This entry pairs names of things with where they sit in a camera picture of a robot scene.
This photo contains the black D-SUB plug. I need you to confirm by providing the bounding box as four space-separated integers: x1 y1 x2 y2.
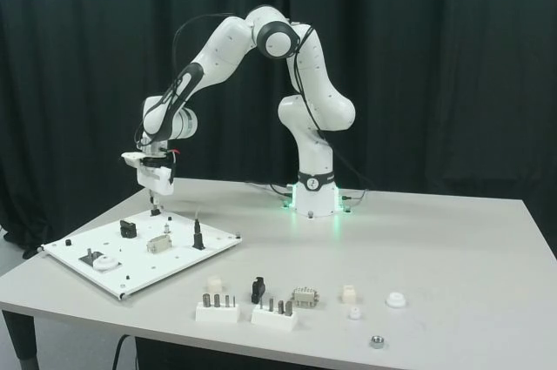
251 276 267 304

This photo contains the white square peg holder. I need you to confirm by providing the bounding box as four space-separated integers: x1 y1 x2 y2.
251 303 299 328

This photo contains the white round peg holder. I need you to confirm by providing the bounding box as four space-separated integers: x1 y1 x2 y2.
194 299 242 323

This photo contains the beige metal rectangular plug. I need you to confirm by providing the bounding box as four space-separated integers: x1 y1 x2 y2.
290 286 322 304

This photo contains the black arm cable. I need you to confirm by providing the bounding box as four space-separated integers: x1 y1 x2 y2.
134 12 325 158

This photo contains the black curtain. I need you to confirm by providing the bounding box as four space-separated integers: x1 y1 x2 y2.
0 0 557 260

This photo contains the white medium gear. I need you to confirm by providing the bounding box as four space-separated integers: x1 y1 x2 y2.
385 290 408 308

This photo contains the black floor cable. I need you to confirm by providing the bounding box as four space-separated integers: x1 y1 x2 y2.
113 334 131 370

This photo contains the black robot foot cable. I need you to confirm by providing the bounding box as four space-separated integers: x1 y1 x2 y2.
338 193 370 213
245 181 298 198

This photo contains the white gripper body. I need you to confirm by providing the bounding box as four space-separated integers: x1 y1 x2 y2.
136 165 175 195

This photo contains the white large gear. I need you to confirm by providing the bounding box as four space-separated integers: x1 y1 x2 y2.
93 255 118 273

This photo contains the slim black plug with cable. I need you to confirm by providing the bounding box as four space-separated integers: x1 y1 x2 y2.
191 208 206 252

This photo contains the black table leg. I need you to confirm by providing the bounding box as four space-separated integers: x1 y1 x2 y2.
2 311 36 370

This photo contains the white task board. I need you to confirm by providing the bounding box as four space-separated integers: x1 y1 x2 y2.
41 204 243 301

